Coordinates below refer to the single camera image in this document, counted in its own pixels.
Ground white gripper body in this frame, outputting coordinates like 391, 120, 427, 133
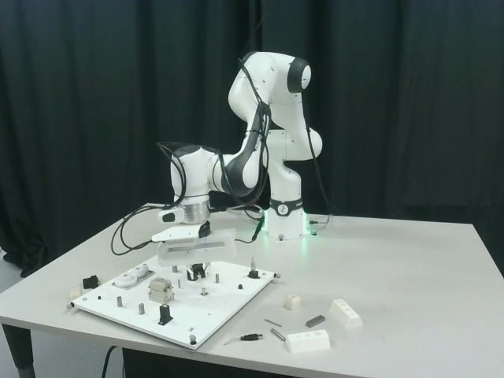
156, 230, 238, 273

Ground white task board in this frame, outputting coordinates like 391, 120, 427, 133
65, 258, 283, 350

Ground black USB plug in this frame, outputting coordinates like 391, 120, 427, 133
223, 332, 265, 347

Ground white holder with holes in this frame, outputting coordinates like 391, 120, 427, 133
286, 330, 332, 354
328, 298, 364, 329

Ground black curtains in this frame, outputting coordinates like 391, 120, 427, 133
0, 0, 504, 272

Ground dark table leg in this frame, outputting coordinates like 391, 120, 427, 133
0, 322, 33, 378

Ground black cable loop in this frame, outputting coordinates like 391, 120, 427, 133
110, 203, 176, 255

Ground black cable under table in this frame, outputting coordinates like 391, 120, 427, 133
103, 345, 124, 378

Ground black hanging cable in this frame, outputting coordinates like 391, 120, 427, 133
302, 88, 336, 228

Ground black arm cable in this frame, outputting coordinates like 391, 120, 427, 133
156, 54, 276, 206

